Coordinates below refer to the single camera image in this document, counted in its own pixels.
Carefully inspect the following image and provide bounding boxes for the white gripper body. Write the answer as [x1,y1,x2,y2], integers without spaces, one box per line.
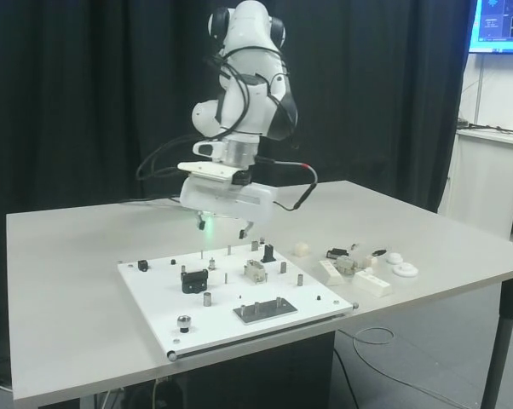
[179,174,278,226]

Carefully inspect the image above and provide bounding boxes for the white task board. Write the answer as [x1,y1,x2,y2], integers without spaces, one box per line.
[116,239,360,362]

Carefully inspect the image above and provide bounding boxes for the long white peg holder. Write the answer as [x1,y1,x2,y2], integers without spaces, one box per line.
[314,259,345,287]

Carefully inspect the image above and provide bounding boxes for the beige metal connector block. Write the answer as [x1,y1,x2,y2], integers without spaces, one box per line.
[336,256,359,277]

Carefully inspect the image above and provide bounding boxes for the wide white peg holder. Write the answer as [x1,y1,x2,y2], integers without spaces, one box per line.
[351,271,394,297]

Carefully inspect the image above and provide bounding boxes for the white large gear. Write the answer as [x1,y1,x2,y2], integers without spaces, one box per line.
[391,262,419,279]

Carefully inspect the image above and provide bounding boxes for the black curtains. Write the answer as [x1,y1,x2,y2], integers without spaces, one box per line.
[0,0,479,376]

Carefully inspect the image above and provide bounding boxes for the white cabinet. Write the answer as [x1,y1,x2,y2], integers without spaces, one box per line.
[437,125,513,248]

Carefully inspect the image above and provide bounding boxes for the dark grey table leg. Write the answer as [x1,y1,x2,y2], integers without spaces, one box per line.
[481,280,513,409]

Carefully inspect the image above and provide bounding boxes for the blue screen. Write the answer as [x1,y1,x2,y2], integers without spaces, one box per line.
[468,0,513,55]

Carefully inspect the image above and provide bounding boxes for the black base cable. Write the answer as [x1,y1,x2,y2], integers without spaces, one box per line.
[124,193,185,205]

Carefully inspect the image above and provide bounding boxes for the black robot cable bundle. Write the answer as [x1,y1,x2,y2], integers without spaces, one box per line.
[135,46,298,180]

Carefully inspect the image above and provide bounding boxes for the grey floor cable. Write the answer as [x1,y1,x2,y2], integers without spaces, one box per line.
[335,325,415,409]

